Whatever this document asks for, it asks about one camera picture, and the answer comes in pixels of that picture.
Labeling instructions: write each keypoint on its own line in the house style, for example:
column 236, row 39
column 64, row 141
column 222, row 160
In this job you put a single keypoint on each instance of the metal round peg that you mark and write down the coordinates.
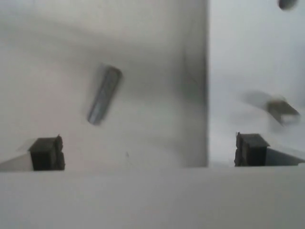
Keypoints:
column 104, row 95

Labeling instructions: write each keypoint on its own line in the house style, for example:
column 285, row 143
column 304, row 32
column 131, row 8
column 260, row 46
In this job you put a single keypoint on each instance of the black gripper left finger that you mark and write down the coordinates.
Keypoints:
column 45, row 155

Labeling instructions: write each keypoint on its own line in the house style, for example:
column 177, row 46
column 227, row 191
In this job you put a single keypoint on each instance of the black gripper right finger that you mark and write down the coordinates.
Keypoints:
column 252, row 150

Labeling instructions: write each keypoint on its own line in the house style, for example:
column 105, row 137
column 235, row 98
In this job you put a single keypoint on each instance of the short metal peg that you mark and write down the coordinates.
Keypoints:
column 282, row 109

